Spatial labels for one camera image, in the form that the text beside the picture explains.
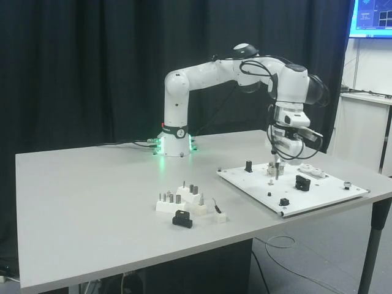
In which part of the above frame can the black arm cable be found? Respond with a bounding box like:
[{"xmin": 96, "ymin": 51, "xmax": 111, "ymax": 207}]
[{"xmin": 192, "ymin": 54, "xmax": 278, "ymax": 148}]

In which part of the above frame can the grey floor cable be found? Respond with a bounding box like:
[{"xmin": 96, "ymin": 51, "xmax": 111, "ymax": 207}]
[{"xmin": 265, "ymin": 235, "xmax": 364, "ymax": 294}]

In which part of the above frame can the flat white mounting plate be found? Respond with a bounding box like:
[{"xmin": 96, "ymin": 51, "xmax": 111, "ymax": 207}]
[{"xmin": 297, "ymin": 127, "xmax": 325, "ymax": 151}]

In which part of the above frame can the white square peg holder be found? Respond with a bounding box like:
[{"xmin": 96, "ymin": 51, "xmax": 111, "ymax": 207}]
[{"xmin": 176, "ymin": 186, "xmax": 202, "ymax": 205}]

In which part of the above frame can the white cabinet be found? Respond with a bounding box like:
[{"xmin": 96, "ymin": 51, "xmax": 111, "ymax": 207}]
[{"xmin": 332, "ymin": 91, "xmax": 392, "ymax": 178}]

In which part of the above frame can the white task board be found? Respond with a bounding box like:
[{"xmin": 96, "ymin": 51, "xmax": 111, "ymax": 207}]
[{"xmin": 216, "ymin": 157, "xmax": 371, "ymax": 220}]

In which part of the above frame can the black cable on table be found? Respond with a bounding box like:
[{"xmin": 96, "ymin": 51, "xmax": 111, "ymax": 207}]
[{"xmin": 97, "ymin": 139, "xmax": 162, "ymax": 151}]

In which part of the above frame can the white round peg holder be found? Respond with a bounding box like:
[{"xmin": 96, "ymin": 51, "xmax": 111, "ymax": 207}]
[{"xmin": 155, "ymin": 195, "xmax": 185, "ymax": 213}]

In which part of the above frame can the black D-SUB plug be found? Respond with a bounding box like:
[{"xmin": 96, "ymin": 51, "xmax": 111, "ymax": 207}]
[{"xmin": 170, "ymin": 209, "xmax": 195, "ymax": 230}]

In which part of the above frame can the black table leg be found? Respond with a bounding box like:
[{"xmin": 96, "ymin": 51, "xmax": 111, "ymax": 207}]
[{"xmin": 357, "ymin": 195, "xmax": 385, "ymax": 294}]

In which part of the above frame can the black curtain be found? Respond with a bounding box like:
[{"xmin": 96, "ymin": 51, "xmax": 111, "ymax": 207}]
[{"xmin": 0, "ymin": 0, "xmax": 358, "ymax": 270}]

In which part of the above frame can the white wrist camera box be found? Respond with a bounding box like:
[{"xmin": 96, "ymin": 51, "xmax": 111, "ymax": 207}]
[{"xmin": 282, "ymin": 111, "xmax": 311, "ymax": 127}]

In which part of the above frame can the blue screen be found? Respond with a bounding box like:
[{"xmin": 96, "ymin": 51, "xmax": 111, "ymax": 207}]
[{"xmin": 348, "ymin": 0, "xmax": 392, "ymax": 40}]

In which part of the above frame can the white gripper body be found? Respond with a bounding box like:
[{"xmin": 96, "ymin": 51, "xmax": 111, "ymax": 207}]
[{"xmin": 273, "ymin": 136, "xmax": 305, "ymax": 161}]

